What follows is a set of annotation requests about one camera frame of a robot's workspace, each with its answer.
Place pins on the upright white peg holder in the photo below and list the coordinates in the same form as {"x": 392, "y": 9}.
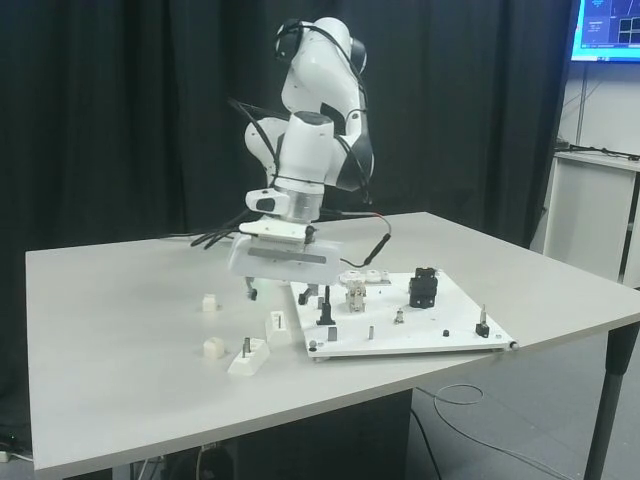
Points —
{"x": 278, "y": 330}

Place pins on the black table leg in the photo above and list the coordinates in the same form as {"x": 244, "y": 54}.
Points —
{"x": 607, "y": 400}

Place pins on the blue monitor screen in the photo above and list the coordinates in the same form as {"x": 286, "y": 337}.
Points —
{"x": 607, "y": 30}

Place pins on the white small gear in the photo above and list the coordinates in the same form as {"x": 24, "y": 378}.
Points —
{"x": 387, "y": 276}

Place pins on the metal BNC plug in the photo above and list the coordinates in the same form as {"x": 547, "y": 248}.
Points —
{"x": 399, "y": 318}

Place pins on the black D-SUB plug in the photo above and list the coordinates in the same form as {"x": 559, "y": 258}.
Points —
{"x": 423, "y": 290}

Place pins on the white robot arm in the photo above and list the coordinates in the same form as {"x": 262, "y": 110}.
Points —
{"x": 310, "y": 155}

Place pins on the small white cube holder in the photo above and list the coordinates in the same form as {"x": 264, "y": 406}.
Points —
{"x": 210, "y": 303}

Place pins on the metal Ethernet plug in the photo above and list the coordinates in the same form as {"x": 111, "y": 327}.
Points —
{"x": 355, "y": 297}

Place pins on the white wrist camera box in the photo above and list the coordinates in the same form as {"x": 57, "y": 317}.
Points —
{"x": 265, "y": 202}

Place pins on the black cabinet under table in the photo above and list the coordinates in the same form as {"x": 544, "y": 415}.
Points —
{"x": 320, "y": 440}

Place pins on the white task board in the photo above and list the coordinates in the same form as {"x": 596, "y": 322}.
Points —
{"x": 425, "y": 332}

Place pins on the thin black rod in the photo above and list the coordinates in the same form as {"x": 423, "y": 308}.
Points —
{"x": 379, "y": 250}

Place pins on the black curtain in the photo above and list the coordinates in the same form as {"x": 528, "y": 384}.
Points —
{"x": 125, "y": 115}

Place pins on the white medium gear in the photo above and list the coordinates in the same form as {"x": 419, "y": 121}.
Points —
{"x": 372, "y": 274}

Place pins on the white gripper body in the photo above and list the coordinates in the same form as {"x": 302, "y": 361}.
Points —
{"x": 285, "y": 262}

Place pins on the white cabinet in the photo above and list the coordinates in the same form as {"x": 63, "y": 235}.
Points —
{"x": 590, "y": 215}

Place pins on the black upright plug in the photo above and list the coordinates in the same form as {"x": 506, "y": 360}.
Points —
{"x": 326, "y": 312}

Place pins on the black plug with metal pin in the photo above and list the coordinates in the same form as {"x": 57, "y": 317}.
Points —
{"x": 483, "y": 327}

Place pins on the white large gear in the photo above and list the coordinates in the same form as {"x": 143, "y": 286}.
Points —
{"x": 351, "y": 276}

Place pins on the long white peg holder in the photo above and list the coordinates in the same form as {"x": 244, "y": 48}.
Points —
{"x": 250, "y": 362}

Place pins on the metal square peg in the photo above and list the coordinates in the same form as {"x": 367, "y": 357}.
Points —
{"x": 333, "y": 333}

